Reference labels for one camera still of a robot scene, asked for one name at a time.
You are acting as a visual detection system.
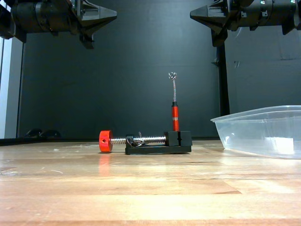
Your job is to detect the thin silver wire leads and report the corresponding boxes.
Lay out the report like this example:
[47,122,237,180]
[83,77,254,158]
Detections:
[127,131,146,148]

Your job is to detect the clear plastic tub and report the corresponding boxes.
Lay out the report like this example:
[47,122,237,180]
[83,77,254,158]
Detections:
[210,105,301,161]

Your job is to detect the red RCA connector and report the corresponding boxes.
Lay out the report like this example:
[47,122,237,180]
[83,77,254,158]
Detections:
[168,72,181,132]

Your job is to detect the black clamp with red knob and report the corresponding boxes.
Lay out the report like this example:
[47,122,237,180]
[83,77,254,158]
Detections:
[98,130,193,155]

